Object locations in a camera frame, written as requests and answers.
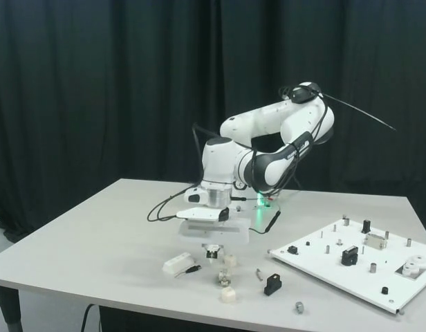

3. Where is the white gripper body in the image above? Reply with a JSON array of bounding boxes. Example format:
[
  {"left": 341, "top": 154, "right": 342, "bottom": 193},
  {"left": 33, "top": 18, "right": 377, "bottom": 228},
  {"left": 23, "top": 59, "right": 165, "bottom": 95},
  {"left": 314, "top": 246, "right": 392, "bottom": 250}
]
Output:
[{"left": 178, "top": 216, "right": 251, "bottom": 246}]

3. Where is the metal and beige connector block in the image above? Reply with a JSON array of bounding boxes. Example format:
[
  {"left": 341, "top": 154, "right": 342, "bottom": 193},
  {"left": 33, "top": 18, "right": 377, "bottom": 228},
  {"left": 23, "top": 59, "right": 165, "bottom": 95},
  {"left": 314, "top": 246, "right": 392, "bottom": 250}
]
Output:
[{"left": 214, "top": 271, "right": 234, "bottom": 288}]

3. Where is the white slotted holder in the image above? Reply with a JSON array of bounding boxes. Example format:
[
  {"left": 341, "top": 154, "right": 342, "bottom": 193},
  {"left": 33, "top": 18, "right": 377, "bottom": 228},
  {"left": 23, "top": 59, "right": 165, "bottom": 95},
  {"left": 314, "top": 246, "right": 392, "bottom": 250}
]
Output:
[{"left": 162, "top": 251, "right": 201, "bottom": 276}]

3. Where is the black D-SUB plug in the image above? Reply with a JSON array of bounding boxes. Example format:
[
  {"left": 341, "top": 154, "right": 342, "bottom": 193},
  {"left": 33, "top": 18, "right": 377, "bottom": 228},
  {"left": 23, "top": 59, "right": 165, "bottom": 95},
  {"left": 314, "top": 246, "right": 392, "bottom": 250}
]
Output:
[{"left": 263, "top": 274, "right": 282, "bottom": 297}]

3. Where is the white task board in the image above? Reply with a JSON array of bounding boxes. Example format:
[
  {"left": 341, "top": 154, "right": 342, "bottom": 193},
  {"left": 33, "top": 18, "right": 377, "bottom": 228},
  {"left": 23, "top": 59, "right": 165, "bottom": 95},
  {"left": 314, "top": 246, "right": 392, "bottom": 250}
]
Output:
[{"left": 267, "top": 213, "right": 426, "bottom": 316}]

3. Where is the black stepped plug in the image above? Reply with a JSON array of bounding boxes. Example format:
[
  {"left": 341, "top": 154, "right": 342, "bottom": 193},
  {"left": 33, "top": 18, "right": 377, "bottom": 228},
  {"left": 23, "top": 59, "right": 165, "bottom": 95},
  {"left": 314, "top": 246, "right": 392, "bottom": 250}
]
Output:
[{"left": 341, "top": 244, "right": 360, "bottom": 267}]

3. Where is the black curtain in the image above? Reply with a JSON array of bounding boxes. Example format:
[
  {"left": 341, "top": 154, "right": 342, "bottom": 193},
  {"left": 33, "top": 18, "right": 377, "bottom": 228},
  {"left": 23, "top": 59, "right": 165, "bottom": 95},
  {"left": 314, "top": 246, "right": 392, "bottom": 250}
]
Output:
[{"left": 0, "top": 0, "right": 426, "bottom": 243}]

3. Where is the dark table leg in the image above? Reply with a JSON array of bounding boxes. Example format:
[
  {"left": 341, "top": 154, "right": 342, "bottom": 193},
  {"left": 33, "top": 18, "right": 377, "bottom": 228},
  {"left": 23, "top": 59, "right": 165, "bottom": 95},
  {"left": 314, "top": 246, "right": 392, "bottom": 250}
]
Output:
[{"left": 0, "top": 285, "right": 21, "bottom": 332}]

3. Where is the black cable with thick sleeve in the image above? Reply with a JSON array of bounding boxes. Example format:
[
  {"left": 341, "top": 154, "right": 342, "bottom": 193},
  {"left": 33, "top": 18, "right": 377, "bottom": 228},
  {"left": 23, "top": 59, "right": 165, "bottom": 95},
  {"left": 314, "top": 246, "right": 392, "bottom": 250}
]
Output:
[{"left": 249, "top": 203, "right": 282, "bottom": 235}]

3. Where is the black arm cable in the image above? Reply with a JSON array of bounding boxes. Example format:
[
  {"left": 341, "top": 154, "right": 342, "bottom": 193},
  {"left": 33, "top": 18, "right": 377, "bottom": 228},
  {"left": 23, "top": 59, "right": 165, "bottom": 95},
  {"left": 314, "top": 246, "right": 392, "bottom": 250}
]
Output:
[{"left": 146, "top": 82, "right": 335, "bottom": 223}]

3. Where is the black cable under table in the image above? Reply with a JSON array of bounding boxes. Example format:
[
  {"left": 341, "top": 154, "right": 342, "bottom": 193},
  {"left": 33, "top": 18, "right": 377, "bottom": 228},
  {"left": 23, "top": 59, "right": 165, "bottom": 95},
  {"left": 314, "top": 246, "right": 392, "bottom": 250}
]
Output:
[{"left": 82, "top": 303, "right": 100, "bottom": 332}]

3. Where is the black stiff cable end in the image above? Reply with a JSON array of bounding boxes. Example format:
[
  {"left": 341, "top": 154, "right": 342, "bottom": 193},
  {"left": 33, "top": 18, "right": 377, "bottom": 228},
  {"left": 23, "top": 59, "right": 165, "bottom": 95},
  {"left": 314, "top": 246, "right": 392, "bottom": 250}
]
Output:
[{"left": 322, "top": 93, "right": 398, "bottom": 131}]

